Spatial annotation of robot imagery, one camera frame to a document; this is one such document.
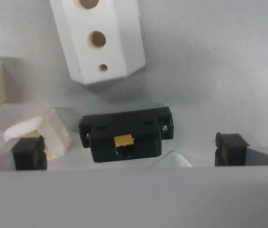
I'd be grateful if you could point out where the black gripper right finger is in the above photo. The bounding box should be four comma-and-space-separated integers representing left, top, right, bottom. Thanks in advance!
215, 132, 268, 167

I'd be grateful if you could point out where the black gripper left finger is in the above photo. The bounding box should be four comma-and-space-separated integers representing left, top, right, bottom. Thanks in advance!
0, 135, 48, 171

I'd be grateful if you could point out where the black D-SUB plug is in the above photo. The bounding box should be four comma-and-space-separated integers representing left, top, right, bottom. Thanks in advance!
78, 106, 174, 163

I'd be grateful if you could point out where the white holder with round holes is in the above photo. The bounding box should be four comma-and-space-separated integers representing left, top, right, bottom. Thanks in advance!
49, 0, 147, 86

